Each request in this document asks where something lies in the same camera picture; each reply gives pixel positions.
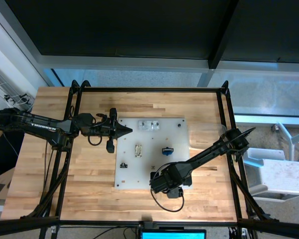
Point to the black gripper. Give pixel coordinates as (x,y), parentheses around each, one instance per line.
(112,129)
(164,181)

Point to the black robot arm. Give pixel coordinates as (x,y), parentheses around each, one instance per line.
(42,125)
(209,152)

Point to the small silver metal connector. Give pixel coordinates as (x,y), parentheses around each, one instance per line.
(153,167)

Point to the grey rectangular connector housing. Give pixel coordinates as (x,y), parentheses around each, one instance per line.
(138,151)

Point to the clear acrylic block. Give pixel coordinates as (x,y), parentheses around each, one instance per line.
(148,125)

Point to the white board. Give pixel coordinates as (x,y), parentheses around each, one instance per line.
(134,179)

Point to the blue and black connector socket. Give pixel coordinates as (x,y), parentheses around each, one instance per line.
(167,151)

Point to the black clamp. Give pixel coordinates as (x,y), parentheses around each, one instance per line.
(123,165)

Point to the screen with blue edge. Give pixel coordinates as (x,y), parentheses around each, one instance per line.
(172,235)

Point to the clear plastic tub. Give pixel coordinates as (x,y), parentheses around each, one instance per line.
(201,135)

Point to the white plastic step stool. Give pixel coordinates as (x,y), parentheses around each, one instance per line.
(279,174)

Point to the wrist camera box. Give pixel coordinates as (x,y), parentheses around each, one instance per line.
(175,193)

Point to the small black table camera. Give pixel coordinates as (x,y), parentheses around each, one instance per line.
(147,222)

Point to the black metal frame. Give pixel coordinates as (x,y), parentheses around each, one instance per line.
(149,89)

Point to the grey partition frame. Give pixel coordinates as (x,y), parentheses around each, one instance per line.
(114,62)

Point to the black wall post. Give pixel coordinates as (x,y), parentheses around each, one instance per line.
(223,35)

